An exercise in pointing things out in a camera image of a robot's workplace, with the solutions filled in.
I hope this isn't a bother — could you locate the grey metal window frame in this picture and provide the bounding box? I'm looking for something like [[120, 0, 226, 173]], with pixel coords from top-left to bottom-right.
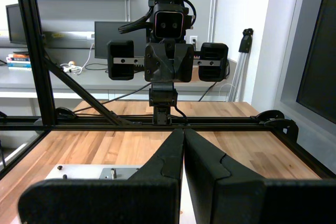
[[278, 0, 336, 143]]

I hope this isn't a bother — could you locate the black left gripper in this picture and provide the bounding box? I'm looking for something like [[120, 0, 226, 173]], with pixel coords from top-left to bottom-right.
[[107, 39, 229, 82]]

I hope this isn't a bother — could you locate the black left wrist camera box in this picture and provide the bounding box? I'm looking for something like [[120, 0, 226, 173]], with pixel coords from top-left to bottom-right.
[[153, 3, 184, 39]]

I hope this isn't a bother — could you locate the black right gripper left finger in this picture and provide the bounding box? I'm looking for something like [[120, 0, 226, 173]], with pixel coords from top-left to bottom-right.
[[17, 128, 184, 224]]

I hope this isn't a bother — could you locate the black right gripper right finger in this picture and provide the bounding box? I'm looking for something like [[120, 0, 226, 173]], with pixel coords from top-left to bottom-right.
[[183, 128, 336, 224]]

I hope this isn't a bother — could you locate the white cable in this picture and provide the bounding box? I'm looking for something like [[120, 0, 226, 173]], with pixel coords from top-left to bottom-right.
[[59, 42, 96, 76]]

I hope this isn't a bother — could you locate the black aluminium frame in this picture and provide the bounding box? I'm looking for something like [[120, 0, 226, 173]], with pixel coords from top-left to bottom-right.
[[0, 0, 336, 180]]

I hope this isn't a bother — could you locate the dark backdrop panel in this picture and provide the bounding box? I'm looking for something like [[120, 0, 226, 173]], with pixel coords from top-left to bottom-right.
[[296, 0, 336, 125]]

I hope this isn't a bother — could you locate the dark computer monitor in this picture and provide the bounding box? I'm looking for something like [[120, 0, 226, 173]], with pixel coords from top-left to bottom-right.
[[94, 21, 153, 60], [5, 3, 26, 48]]

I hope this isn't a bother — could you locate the braided black cable bundle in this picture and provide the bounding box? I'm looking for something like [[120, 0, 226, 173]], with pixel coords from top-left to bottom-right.
[[118, 14, 155, 35]]

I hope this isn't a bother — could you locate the black frame corner bracket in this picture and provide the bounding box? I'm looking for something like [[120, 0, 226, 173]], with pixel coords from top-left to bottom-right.
[[264, 119, 300, 145], [56, 106, 77, 119], [256, 109, 286, 125]]

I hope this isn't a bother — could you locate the black and silver tripod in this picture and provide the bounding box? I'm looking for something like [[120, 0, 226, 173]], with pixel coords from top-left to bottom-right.
[[230, 28, 254, 102]]

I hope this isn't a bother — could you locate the silver metal plate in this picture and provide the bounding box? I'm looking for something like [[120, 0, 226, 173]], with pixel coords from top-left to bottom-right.
[[99, 167, 142, 180]]

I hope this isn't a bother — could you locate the grey desk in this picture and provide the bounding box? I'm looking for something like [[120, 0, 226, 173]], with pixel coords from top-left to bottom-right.
[[0, 62, 238, 102]]

